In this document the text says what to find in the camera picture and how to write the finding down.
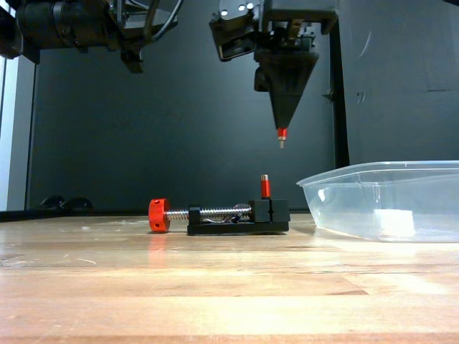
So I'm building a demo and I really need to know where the red rca connector braided cable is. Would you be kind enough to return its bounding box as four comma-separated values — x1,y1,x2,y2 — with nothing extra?
275,127,290,151

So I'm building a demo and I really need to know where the red rca socket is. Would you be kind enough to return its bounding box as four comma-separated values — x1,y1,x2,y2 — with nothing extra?
260,173,273,200

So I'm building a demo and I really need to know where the black clamp with red knob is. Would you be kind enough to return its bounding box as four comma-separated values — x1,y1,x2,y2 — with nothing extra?
148,197,290,237

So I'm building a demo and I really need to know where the clear plastic tub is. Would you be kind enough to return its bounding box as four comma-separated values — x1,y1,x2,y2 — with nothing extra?
295,160,459,244

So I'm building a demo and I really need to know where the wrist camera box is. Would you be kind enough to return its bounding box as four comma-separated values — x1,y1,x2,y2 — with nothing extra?
209,0,265,64

